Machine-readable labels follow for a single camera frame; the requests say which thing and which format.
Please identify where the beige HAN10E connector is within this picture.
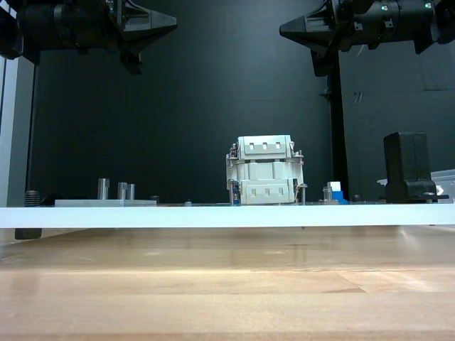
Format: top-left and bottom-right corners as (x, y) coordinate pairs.
(227, 134), (305, 167)

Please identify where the black connector housing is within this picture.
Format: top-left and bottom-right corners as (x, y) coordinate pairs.
(382, 131), (449, 205)

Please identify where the small connector block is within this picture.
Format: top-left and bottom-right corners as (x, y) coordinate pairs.
(321, 180), (348, 205)

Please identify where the beige HAN10E socket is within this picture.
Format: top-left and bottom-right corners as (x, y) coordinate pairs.
(225, 160), (309, 206)

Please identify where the grey metal plate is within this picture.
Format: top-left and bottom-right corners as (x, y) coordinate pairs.
(55, 198), (157, 207)

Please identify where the white task board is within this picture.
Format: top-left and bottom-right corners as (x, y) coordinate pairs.
(0, 202), (455, 229)

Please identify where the black board foot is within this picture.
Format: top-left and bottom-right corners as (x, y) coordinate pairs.
(14, 229), (43, 240)

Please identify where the black metal frame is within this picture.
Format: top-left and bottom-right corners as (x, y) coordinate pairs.
(319, 49), (353, 202)

